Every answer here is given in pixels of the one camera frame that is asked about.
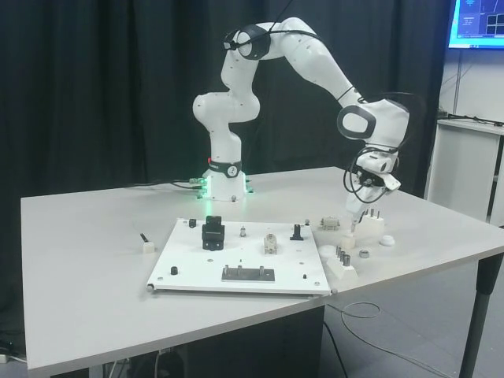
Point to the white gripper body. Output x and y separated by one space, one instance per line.
360 202

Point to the grey Ethernet plug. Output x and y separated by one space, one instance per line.
353 227

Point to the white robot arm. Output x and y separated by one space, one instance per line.
232 118

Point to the white Ethernet plug holder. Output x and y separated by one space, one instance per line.
348 241

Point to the white square peg holder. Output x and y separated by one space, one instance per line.
372 226

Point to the beige waterproof plug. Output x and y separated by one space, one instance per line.
327 222

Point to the white medium gear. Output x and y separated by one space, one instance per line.
388 240

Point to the metal bolt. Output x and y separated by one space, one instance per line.
364 254

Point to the small metal round peg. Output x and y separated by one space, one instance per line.
337 250

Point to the medium metal round peg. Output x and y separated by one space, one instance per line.
342 254

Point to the large metal round peg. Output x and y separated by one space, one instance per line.
348 260

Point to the white large gear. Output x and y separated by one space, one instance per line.
325 250

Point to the white round peg holder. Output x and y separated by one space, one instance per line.
340 271

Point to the white cabinet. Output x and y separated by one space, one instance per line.
464 169

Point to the metal BNC plug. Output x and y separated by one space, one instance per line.
242 232

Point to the white task board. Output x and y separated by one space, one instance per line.
236 256

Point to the black D-SUB plug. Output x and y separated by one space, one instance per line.
212 236

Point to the black table leg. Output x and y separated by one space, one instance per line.
478 315

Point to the blue monitor screen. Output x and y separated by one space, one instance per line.
478 23

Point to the small white plug holder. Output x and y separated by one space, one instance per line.
148 248

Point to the black curtain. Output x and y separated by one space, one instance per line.
78 98

